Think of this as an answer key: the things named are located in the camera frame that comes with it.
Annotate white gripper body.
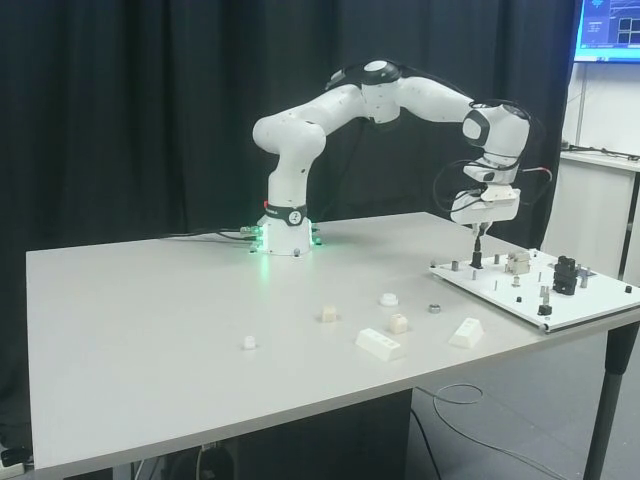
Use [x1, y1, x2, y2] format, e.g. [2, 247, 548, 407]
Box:
[449, 186, 522, 225]

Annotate beige Ethernet plug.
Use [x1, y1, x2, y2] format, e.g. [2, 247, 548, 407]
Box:
[506, 252, 533, 275]

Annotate white task board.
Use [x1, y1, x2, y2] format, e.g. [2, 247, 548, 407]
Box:
[429, 246, 640, 333]

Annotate black D-SUB plug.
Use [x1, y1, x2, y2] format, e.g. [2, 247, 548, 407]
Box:
[552, 255, 579, 297]

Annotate white sloped holder block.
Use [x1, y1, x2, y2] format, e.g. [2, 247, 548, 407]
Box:
[447, 317, 485, 348]

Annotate white cabinet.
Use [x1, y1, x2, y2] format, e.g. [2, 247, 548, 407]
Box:
[538, 147, 640, 282]

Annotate long white holder block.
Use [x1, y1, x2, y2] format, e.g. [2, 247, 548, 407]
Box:
[355, 327, 407, 361]

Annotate black table leg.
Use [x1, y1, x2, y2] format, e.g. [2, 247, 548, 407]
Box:
[583, 324, 632, 480]

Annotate blue screen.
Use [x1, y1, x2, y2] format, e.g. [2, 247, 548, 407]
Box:
[572, 0, 640, 65]

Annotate black curtains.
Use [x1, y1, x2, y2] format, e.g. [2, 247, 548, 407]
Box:
[0, 0, 584, 454]

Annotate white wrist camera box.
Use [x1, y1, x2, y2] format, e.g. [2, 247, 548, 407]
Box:
[462, 163, 519, 185]

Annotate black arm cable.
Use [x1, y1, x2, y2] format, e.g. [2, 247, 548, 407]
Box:
[431, 158, 482, 217]

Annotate black cable with red tag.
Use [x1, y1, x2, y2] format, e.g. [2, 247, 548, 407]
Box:
[517, 164, 555, 207]

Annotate grey floor cable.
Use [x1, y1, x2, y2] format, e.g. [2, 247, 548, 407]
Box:
[409, 383, 589, 480]

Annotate black foot cables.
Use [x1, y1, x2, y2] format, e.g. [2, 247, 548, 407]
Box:
[162, 227, 264, 244]

